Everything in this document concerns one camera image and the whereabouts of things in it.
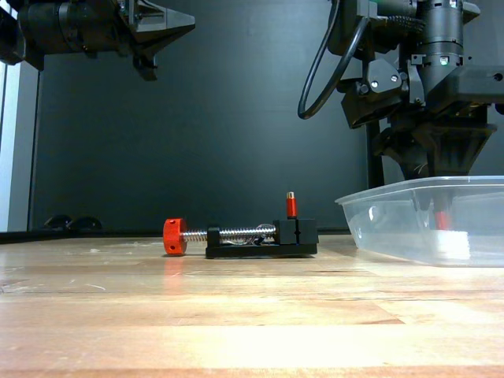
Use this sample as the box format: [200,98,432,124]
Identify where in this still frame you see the clear plastic tub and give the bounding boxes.
[334,175,504,269]

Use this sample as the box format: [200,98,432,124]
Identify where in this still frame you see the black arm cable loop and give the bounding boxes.
[297,0,373,120]

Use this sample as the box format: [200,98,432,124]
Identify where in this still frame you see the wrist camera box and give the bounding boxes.
[340,57,411,130]

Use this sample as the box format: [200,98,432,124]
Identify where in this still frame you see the black clamp with red knob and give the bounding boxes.
[162,216,319,260]

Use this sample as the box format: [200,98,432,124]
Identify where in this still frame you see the white foam block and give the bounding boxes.
[435,230,472,261]

